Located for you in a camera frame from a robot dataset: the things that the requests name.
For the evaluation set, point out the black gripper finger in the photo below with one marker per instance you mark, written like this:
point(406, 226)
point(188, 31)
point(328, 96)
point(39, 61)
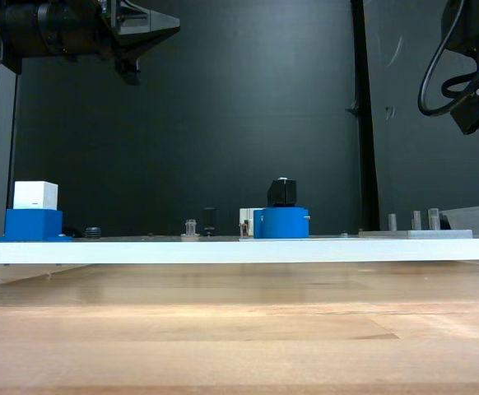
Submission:
point(163, 24)

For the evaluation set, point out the medium steel cylinder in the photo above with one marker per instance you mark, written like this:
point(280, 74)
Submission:
point(433, 219)

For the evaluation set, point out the thin steel cylinder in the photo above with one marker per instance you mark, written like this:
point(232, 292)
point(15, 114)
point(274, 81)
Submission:
point(417, 221)

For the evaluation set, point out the thinnest steel cylinder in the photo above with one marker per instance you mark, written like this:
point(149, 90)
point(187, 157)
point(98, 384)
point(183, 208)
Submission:
point(392, 222)

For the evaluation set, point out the clear plastic tub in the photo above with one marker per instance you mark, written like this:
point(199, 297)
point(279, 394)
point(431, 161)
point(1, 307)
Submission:
point(478, 220)

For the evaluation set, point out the grey metal plate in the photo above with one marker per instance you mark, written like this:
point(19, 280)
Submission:
point(429, 234)

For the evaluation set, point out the small black plug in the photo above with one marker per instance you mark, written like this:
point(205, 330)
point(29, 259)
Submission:
point(209, 218)

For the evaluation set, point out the white cube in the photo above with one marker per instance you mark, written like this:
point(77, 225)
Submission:
point(33, 194)

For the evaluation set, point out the clear plastic connector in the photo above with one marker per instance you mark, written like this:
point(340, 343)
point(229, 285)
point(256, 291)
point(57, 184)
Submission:
point(190, 228)

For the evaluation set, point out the black block plug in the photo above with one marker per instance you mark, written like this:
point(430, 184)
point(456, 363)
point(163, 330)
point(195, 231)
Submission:
point(282, 192)

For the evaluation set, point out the white connector housing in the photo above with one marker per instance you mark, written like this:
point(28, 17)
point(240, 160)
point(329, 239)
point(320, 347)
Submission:
point(247, 218)

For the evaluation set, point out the black knurled screw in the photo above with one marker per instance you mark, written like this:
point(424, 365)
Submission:
point(93, 232)

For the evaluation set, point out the blue square holder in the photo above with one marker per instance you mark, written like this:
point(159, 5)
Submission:
point(33, 224)

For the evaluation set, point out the white board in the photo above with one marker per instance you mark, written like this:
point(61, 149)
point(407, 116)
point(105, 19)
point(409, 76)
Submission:
point(182, 251)

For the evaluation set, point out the blue round holder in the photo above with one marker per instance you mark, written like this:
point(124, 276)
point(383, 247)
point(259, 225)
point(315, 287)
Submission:
point(282, 224)

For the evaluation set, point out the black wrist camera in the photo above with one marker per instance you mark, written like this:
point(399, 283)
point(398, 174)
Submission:
point(474, 115)

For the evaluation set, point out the black vertical post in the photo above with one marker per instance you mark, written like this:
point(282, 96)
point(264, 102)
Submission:
point(365, 123)

